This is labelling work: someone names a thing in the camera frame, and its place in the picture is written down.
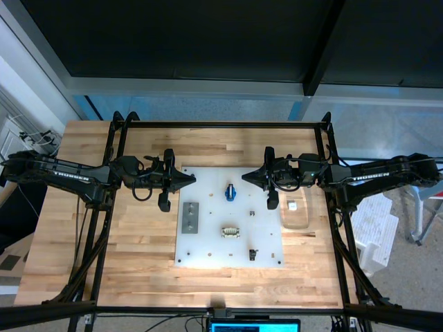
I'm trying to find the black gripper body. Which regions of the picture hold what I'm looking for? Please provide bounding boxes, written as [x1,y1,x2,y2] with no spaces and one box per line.
[145,148,177,212]
[264,147,295,211]

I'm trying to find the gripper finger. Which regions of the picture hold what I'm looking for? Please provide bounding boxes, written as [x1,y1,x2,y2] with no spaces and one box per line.
[172,165,197,181]
[241,165,266,178]
[241,176,266,191]
[172,179,197,193]

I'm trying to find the clear plastic tub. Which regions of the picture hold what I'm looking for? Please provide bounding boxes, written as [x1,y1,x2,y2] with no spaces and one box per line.
[280,188,311,232]

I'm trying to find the grey metal peg plate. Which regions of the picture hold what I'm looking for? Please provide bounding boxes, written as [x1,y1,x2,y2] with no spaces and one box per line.
[179,201,201,235]

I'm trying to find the white task board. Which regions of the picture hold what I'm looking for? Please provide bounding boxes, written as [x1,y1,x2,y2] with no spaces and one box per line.
[174,165,285,269]

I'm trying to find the white foam block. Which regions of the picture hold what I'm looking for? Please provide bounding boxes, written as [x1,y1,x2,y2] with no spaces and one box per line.
[350,199,399,278]

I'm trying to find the laptop screen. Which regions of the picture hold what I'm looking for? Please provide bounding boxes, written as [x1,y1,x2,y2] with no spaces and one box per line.
[206,318,301,332]

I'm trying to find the black room pillar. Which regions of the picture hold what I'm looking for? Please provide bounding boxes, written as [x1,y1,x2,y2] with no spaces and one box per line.
[302,0,347,97]

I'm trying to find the grey metal stand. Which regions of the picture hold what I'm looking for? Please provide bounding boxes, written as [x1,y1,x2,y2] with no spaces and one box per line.
[404,179,443,247]

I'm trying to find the cardboard box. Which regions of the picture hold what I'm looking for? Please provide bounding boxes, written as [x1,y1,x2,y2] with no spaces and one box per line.
[0,231,35,277]

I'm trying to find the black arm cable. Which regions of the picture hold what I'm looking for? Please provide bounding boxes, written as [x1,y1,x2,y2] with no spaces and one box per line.
[132,186,154,203]
[273,157,305,193]

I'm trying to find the black camera box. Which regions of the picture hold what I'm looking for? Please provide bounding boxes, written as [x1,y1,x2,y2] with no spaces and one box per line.
[207,302,232,318]

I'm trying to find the black cable bundle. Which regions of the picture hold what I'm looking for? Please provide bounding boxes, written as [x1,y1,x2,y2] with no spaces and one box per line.
[19,129,58,148]

